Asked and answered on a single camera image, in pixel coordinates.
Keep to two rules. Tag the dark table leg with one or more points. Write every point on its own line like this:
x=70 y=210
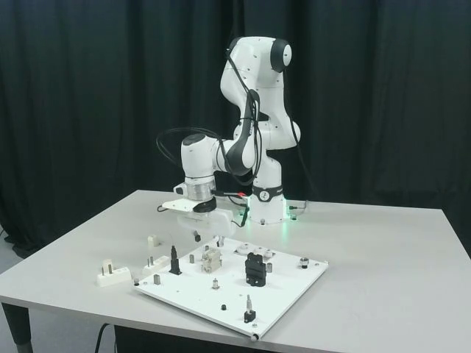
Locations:
x=16 y=327

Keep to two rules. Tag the large metal square peg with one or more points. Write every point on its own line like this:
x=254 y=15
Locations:
x=157 y=279

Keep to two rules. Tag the black Ethernet plug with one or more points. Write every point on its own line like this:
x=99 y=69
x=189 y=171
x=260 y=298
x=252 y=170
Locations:
x=174 y=257

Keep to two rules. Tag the white task board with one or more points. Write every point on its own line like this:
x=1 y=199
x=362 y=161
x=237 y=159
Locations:
x=206 y=301

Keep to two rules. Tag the black curtain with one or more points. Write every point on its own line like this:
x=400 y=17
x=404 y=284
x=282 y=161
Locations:
x=73 y=92

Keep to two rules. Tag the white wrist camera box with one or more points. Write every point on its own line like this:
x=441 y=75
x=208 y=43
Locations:
x=179 y=190

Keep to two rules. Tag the white small gear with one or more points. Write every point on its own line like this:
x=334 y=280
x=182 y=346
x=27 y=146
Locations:
x=258 y=250

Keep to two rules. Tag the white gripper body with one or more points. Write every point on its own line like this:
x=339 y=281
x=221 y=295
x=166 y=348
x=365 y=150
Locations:
x=213 y=222

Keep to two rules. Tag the white medium gear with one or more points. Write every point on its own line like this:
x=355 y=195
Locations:
x=268 y=254

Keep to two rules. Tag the black D-SUB plug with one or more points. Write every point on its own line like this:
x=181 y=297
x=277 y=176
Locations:
x=255 y=270

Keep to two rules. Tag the metal BNC plug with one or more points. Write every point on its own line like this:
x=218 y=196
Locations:
x=304 y=263

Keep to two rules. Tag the metal bolt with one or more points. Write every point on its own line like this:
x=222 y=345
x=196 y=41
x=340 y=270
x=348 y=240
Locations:
x=214 y=284

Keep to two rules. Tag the white square peg holder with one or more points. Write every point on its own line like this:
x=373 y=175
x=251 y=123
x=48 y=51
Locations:
x=121 y=276

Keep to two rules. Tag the white round peg holder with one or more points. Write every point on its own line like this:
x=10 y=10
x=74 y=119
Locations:
x=162 y=264

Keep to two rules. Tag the flat white mounting plate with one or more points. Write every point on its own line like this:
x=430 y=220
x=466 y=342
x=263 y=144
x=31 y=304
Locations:
x=176 y=206

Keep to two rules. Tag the thick metal round peg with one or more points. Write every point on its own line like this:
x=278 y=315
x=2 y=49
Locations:
x=270 y=267

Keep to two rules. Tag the white large gear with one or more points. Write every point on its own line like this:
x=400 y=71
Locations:
x=243 y=250

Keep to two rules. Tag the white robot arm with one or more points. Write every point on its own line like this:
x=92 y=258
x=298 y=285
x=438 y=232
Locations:
x=257 y=73

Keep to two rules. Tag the thin black rod red tag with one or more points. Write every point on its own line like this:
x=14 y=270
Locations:
x=230 y=193

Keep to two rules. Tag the small metal square peg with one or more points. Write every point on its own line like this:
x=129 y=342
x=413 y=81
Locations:
x=191 y=258

